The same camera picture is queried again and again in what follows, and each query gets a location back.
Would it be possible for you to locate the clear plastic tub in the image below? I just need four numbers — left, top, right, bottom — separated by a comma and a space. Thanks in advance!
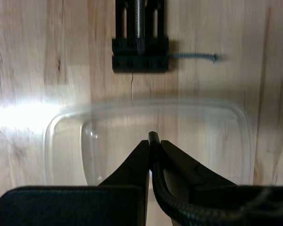
43, 97, 253, 186

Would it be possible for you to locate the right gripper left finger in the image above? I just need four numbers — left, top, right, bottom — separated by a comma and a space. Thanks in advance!
98, 140, 150, 187

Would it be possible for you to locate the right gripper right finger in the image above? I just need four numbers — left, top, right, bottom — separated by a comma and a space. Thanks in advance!
160, 140, 238, 203

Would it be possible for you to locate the black vise with orange knob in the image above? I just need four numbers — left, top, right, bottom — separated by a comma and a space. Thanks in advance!
112, 0, 170, 74

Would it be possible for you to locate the thin braided cable piece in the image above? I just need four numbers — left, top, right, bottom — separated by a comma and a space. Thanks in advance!
168, 53, 224, 64

